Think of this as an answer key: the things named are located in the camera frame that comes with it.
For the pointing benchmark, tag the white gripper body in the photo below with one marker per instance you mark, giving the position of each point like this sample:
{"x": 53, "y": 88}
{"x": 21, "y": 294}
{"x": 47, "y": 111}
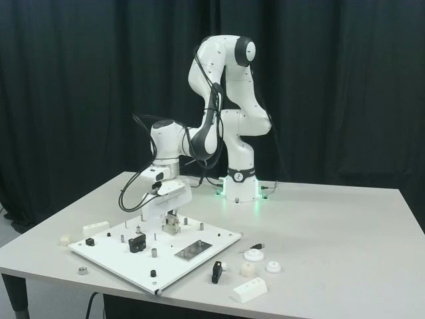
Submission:
{"x": 151, "y": 209}

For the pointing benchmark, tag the beige metal waterproof plug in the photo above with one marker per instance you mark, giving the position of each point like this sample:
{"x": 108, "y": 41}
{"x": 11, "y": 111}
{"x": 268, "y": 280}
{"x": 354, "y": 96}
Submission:
{"x": 171, "y": 227}

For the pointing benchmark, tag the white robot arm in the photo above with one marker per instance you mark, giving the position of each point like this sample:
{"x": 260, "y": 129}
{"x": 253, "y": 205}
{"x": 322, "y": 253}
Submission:
{"x": 239, "y": 109}

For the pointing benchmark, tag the metal BNC plug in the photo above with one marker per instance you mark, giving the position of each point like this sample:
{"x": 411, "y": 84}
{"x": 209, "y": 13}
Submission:
{"x": 137, "y": 230}

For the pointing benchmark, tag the black D-SUB plug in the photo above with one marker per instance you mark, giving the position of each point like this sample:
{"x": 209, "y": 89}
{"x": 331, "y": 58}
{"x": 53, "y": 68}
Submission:
{"x": 136, "y": 246}

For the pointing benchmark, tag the metal square peg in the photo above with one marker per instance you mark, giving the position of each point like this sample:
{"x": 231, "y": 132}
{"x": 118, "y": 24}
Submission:
{"x": 185, "y": 254}

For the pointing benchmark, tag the long white peg holder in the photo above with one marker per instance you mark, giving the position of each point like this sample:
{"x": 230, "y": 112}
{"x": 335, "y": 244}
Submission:
{"x": 249, "y": 290}
{"x": 94, "y": 229}

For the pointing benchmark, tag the white task board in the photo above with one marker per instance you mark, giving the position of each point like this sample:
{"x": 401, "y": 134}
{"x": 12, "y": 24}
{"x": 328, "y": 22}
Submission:
{"x": 106, "y": 252}

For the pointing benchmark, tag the black Ethernet plug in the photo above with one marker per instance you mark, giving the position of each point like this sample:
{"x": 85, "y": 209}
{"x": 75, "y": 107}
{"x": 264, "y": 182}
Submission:
{"x": 216, "y": 270}

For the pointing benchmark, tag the white large gear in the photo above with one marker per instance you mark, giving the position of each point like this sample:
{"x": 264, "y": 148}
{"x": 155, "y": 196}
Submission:
{"x": 254, "y": 256}

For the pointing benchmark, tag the small white round holder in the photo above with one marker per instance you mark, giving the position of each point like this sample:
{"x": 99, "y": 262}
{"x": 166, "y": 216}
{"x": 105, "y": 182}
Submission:
{"x": 247, "y": 270}

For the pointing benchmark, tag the small white cube holder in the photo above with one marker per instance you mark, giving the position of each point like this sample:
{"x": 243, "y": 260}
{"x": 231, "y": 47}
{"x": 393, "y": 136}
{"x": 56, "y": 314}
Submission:
{"x": 65, "y": 241}

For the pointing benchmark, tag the metal bolt nut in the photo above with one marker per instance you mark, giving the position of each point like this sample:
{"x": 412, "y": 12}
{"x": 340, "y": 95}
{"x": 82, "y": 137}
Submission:
{"x": 82, "y": 270}

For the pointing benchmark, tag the black cabinet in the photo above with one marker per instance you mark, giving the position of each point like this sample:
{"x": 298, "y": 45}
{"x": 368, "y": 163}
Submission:
{"x": 159, "y": 309}

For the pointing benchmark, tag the white medium gear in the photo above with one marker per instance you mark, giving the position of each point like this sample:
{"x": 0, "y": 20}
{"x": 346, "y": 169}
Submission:
{"x": 273, "y": 267}

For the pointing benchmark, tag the black curtain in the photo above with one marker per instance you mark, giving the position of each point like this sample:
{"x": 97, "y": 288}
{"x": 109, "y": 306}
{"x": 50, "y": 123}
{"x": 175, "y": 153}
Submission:
{"x": 83, "y": 83}

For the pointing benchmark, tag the dark grey table leg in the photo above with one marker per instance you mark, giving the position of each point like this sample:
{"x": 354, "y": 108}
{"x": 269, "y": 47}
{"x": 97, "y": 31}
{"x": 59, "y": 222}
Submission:
{"x": 15, "y": 295}

